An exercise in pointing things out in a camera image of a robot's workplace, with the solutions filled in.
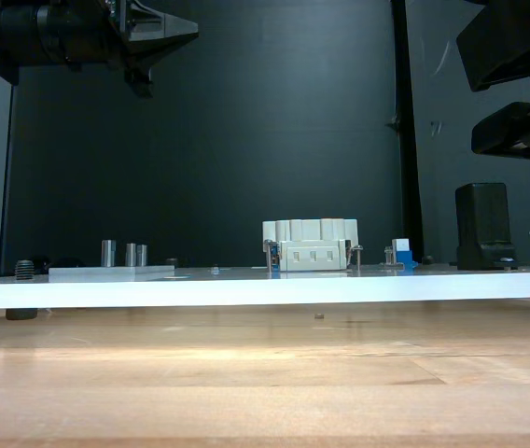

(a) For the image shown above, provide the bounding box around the thick steel bar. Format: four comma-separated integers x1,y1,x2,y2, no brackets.
101,239,118,268

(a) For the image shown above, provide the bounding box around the aluminium bar holder plate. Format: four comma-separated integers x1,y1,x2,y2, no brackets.
48,265,175,283

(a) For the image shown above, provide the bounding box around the white taskboard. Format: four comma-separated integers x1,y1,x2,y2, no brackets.
0,266,530,312

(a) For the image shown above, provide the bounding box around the black taskboard foot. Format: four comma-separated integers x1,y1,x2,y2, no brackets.
5,308,39,322

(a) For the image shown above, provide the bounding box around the black connector hood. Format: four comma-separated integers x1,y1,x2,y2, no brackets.
454,181,530,272

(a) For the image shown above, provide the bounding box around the blue and white connector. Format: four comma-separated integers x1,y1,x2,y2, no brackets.
391,237,419,273

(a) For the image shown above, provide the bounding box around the white multi-pin connector housing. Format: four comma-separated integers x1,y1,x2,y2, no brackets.
262,217,358,273

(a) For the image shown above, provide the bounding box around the black vertical post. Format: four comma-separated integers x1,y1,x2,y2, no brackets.
389,0,428,266

